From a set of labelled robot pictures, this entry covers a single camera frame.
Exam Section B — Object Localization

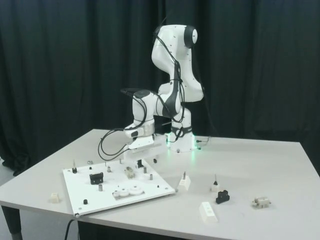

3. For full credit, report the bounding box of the beige connector plug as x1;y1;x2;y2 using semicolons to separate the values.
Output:
251;196;271;208

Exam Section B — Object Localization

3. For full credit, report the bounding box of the white large gear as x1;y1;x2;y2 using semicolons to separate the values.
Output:
128;184;145;197

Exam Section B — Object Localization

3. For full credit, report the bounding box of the long white holder with holes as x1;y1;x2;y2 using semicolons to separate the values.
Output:
198;201;220;222

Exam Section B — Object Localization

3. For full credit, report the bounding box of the white task board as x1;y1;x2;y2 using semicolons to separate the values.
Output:
61;158;176;218

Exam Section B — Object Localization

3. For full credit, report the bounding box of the black looped wrist cable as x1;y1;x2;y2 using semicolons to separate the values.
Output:
98;127;132;161

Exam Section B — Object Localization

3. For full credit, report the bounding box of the black curtain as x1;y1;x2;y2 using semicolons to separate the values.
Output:
0;0;320;177

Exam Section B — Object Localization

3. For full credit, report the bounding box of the black cable below table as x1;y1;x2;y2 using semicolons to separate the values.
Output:
65;216;79;240

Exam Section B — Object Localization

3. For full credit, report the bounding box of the dark table leg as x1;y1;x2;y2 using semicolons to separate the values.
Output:
0;204;21;240

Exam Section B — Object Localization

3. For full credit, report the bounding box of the black D-SUB plug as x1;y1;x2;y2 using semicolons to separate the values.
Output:
215;189;231;205

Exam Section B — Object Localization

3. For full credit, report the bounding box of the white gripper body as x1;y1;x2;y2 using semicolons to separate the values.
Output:
124;136;168;163

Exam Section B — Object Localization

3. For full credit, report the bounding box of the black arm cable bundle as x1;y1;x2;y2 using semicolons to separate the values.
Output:
154;17;187;121

